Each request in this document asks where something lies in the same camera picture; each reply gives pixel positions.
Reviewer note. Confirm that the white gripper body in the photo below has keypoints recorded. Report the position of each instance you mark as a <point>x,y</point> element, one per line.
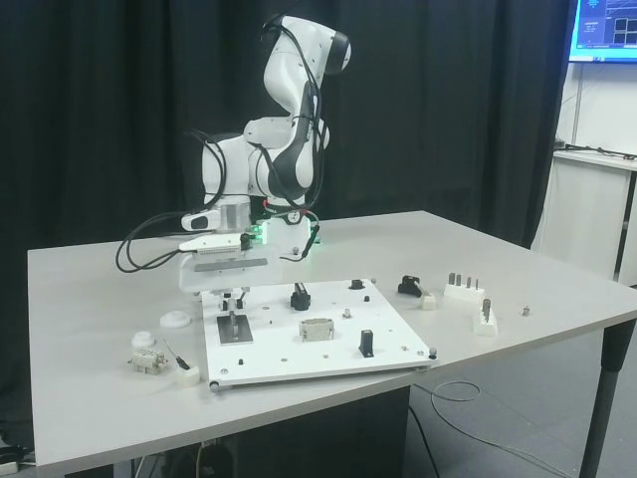
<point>229,280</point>

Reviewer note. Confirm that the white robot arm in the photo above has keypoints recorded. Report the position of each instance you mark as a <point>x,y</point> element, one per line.
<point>288,65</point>

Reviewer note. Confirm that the white large gear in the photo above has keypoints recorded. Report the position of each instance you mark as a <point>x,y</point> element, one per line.
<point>175,319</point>

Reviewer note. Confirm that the white medium gear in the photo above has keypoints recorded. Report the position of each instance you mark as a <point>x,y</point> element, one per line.
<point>143,340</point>

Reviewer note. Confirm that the white task board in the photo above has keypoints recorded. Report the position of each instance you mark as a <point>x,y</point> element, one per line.
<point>298,358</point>

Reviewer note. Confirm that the small white plug holder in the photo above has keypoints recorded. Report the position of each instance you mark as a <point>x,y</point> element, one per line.
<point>428,302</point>
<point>188,377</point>

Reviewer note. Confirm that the beige waterproof plug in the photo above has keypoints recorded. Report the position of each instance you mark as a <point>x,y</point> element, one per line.
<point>141,361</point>

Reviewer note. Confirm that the black D-SUB plug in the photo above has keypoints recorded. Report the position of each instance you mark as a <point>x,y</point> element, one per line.
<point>407,286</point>

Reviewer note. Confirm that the large metal square peg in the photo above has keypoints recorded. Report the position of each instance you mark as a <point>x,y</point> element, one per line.
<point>453,278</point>

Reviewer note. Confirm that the black curtain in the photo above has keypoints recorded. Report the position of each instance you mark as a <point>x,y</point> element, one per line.
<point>99,99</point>

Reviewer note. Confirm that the white peg holder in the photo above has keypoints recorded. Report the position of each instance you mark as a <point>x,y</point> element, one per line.
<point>465,294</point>
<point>487,326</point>

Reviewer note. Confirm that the large metal round peg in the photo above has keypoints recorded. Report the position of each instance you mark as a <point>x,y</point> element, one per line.
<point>487,306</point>

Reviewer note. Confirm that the white cabinet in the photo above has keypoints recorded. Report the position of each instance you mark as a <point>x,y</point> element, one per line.
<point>587,214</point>

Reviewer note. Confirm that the dark grey table leg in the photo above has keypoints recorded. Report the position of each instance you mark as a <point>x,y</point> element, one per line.
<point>609,358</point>

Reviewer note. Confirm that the blue screen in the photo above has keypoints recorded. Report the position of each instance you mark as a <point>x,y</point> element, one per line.
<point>604,30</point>

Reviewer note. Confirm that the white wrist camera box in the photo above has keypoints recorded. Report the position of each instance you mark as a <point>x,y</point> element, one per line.
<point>200,220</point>

